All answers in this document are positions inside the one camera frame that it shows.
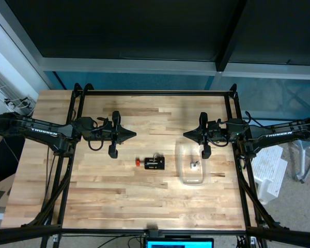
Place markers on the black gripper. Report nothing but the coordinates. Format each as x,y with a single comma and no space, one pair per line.
206,151
115,149

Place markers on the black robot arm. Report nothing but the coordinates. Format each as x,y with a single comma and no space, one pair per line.
273,134
41,130

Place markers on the white foam block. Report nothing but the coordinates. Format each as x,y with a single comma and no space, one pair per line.
194,167

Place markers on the black vise with red knob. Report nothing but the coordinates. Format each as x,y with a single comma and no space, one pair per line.
155,166

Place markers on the clear plastic tub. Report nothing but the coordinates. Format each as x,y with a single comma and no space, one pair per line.
193,180

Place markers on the white plastic step stool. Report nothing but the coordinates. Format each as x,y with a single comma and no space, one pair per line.
268,175

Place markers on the silver metal chair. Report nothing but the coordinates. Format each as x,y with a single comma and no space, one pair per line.
301,160

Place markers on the laptop screen with blue edge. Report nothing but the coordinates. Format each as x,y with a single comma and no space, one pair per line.
178,244

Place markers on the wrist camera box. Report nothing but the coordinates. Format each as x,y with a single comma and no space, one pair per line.
215,124
104,123

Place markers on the black aluminium frame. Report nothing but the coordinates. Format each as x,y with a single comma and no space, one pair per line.
155,93

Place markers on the black table level camera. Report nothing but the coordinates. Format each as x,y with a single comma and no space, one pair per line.
153,232

